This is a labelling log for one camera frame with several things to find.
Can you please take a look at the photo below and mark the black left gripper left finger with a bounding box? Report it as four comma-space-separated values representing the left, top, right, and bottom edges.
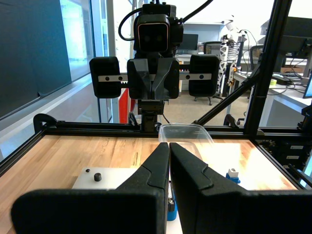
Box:
11, 142, 171, 234

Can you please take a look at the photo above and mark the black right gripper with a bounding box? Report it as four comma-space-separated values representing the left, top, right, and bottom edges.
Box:
89, 50, 221, 100

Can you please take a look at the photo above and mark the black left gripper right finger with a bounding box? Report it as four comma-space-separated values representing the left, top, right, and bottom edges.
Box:
170, 142, 312, 234

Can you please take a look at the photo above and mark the red panel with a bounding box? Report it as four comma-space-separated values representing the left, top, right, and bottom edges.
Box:
118, 88, 136, 124

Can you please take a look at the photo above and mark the white board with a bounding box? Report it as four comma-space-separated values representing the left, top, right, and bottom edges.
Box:
72, 167, 183, 234

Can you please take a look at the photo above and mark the blue white connector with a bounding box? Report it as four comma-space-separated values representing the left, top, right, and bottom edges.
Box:
225, 168, 241, 185

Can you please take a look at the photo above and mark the black computer monitor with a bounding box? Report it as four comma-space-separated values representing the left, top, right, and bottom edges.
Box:
181, 33, 199, 52
280, 16, 312, 59

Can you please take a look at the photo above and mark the clear plastic tub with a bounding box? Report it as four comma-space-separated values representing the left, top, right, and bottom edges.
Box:
158, 123, 215, 156

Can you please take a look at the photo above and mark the black silver D-sub connector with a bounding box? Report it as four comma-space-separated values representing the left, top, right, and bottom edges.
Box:
167, 185, 175, 204

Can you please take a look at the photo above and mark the white lattice structure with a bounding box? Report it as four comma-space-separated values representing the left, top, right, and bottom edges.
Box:
218, 14, 242, 98

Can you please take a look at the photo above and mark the black control box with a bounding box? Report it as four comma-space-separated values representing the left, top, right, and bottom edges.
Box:
262, 140, 308, 171

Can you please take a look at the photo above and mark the black table clamp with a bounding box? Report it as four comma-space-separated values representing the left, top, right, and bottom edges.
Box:
33, 113, 58, 134
223, 114, 239, 128

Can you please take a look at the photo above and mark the white desk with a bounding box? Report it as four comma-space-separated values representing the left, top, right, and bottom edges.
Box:
258, 72, 312, 127

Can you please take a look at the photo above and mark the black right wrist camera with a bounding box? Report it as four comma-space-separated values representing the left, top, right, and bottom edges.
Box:
135, 14, 171, 53

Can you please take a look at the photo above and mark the blue connector mount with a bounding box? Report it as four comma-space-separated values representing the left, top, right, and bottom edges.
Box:
167, 203, 178, 222

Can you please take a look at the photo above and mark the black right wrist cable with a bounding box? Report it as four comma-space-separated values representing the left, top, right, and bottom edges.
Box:
118, 7, 143, 41

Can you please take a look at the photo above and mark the black frame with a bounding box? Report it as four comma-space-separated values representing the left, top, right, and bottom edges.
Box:
0, 0, 312, 193

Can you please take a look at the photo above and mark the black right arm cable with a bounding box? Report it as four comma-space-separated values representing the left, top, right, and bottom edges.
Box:
182, 0, 215, 21

